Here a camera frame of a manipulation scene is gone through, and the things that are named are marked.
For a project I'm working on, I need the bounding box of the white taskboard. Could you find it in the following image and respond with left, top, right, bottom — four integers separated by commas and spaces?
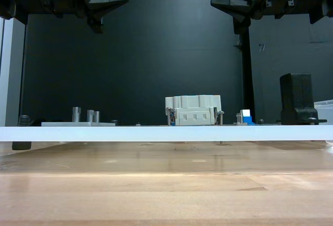
0, 124, 333, 142

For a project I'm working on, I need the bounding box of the beige connector housing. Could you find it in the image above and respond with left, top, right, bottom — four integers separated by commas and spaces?
165, 95, 222, 127

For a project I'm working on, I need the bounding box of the black threaded screw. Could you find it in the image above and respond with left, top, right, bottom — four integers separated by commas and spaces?
18, 115, 31, 127

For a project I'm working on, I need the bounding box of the black board foot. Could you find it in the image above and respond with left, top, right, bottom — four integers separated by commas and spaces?
11, 141, 32, 151

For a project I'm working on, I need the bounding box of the clear plastic tub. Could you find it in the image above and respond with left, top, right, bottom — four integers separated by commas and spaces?
313, 100, 333, 127

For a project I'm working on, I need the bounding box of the small silver clamp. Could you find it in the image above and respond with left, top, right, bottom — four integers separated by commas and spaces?
233, 113, 245, 126

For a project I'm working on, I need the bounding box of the tall silver metal peg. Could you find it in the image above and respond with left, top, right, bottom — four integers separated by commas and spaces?
72, 106, 82, 123

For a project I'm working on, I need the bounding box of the grey metal window frame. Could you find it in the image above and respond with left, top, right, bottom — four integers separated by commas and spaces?
0, 15, 27, 127

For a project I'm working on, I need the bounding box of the black plug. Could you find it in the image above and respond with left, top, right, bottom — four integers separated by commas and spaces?
276, 72, 328, 126

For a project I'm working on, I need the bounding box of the blue white connector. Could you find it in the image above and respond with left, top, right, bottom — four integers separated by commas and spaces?
240, 109, 253, 125

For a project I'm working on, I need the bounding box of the black window post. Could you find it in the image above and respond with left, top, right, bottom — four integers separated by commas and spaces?
233, 28, 255, 120

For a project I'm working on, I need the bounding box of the grey metal plate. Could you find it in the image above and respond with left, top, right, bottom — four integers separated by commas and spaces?
41, 122, 117, 127

